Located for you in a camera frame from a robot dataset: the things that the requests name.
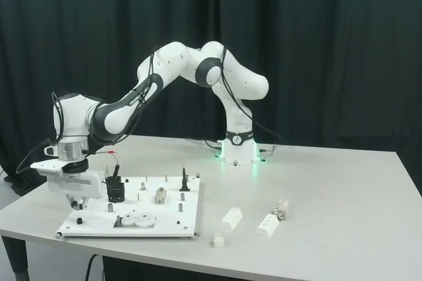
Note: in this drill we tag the black curtain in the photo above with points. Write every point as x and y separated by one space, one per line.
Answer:
99 14

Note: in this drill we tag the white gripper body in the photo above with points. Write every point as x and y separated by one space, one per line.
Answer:
79 183

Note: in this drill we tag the white peg holder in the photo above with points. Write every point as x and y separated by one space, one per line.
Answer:
266 226
231 219

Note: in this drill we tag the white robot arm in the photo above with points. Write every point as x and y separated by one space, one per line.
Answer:
171 63

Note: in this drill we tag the white task board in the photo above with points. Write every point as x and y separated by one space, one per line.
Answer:
92 225

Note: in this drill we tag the white medium gear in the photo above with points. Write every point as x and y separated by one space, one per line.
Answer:
128 221

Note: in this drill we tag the black rod with red tag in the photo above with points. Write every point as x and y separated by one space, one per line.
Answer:
117 171

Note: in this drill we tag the metal round peg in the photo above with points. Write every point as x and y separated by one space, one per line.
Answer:
110 208
180 207

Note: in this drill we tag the small white cube holder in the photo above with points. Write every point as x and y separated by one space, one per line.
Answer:
220 240

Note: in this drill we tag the black controller cabinet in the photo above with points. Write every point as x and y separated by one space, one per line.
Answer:
184 272

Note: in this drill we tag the white large gear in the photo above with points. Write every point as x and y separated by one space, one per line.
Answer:
145 221

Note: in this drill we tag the black table leg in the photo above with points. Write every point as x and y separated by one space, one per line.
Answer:
14 258

